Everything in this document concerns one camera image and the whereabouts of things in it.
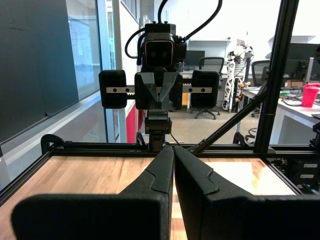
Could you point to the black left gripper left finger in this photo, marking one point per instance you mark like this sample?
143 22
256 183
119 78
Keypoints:
100 215

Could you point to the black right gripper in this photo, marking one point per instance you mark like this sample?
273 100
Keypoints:
112 78

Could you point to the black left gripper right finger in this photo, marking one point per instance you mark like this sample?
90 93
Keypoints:
237 217

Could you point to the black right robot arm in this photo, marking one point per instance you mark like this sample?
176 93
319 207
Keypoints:
158 125

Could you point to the white partition with red base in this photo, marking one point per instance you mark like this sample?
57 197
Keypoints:
130 125

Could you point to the black computer monitor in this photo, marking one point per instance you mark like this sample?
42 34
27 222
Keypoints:
300 53
195 58

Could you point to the black mesh office chair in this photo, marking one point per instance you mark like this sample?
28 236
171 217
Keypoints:
212 63
258 71

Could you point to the white lattice stand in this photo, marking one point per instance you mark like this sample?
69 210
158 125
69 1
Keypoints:
226 93

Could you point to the black electronics box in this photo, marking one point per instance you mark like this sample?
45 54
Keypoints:
303 173

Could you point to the white office desk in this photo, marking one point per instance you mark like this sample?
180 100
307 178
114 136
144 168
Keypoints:
295 113

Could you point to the red plastic cup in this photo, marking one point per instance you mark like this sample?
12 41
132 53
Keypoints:
309 96

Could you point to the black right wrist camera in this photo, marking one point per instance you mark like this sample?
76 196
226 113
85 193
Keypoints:
159 53

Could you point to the black frame clamp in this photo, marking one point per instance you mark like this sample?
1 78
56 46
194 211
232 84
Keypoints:
237 136
47 138

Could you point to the black aluminium frame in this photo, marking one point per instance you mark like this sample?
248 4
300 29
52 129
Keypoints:
276 75

